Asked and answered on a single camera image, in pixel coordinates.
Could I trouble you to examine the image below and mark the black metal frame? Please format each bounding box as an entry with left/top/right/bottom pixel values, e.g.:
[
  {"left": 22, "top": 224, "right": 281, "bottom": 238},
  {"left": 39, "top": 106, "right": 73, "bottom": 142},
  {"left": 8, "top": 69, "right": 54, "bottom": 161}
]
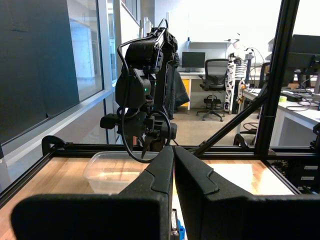
[{"left": 0, "top": 0, "right": 320, "bottom": 208}]

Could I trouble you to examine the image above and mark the white desk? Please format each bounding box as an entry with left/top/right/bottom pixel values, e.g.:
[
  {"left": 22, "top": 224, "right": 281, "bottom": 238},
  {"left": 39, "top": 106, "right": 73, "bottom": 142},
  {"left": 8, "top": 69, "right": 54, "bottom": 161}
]
[
  {"left": 241, "top": 87, "right": 320, "bottom": 148},
  {"left": 177, "top": 70, "right": 208, "bottom": 115}
]

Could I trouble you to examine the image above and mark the black hanging jacket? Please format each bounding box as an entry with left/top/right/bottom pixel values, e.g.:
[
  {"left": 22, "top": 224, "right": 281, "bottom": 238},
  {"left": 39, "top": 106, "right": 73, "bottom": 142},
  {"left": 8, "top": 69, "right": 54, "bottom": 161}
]
[{"left": 163, "top": 51, "right": 191, "bottom": 120}]

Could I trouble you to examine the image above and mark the yellow drawer cabinet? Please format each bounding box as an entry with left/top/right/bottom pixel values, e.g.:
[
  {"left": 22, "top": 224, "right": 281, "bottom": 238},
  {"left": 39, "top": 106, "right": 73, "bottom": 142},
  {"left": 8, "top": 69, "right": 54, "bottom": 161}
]
[{"left": 181, "top": 78, "right": 190, "bottom": 108}]

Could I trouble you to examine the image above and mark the black office chair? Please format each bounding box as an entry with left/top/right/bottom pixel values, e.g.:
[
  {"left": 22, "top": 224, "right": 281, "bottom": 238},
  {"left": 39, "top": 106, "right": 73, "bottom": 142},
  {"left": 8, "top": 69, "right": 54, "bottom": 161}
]
[
  {"left": 258, "top": 62, "right": 272, "bottom": 90},
  {"left": 196, "top": 58, "right": 230, "bottom": 123}
]

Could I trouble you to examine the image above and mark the blue d-sub connector mount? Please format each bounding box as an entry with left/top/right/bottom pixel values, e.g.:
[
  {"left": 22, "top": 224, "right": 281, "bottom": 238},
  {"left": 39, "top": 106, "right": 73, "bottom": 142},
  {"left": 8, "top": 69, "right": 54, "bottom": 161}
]
[{"left": 171, "top": 209, "right": 186, "bottom": 240}]

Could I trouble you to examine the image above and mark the white mounting board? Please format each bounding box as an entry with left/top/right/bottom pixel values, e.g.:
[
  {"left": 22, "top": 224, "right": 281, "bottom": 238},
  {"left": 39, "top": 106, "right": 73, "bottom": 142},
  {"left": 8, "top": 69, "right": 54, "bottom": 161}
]
[{"left": 172, "top": 189, "right": 182, "bottom": 213}]

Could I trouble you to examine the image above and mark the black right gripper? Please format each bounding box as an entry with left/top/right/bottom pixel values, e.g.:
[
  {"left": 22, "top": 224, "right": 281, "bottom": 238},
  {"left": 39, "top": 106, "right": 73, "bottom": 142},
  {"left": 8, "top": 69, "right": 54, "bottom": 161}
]
[{"left": 99, "top": 111, "right": 179, "bottom": 159}]

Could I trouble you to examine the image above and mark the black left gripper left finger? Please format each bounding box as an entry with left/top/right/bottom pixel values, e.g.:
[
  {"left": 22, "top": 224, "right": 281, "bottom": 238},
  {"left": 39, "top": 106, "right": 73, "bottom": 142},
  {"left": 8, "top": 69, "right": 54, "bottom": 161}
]
[{"left": 10, "top": 145, "right": 175, "bottom": 240}]

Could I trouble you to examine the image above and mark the white lattice figure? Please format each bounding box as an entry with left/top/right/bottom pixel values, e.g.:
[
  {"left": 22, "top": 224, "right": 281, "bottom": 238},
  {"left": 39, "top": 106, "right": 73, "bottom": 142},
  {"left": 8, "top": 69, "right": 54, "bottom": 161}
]
[{"left": 224, "top": 39, "right": 247, "bottom": 113}]

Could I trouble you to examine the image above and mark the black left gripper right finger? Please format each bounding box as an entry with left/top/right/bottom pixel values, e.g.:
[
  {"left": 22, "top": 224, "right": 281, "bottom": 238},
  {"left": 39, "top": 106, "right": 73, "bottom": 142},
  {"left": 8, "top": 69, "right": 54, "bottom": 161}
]
[{"left": 174, "top": 146, "right": 320, "bottom": 240}]

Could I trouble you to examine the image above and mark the clear plastic tub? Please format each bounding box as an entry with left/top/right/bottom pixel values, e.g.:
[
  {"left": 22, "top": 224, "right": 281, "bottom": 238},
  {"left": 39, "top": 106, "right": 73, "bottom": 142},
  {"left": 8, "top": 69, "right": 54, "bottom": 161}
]
[{"left": 83, "top": 150, "right": 161, "bottom": 195}]

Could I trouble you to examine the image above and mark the black computer monitor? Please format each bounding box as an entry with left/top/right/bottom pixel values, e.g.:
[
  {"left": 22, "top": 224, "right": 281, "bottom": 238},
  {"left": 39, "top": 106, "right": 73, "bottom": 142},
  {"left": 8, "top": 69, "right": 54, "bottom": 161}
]
[
  {"left": 287, "top": 34, "right": 320, "bottom": 87},
  {"left": 181, "top": 51, "right": 206, "bottom": 73}
]

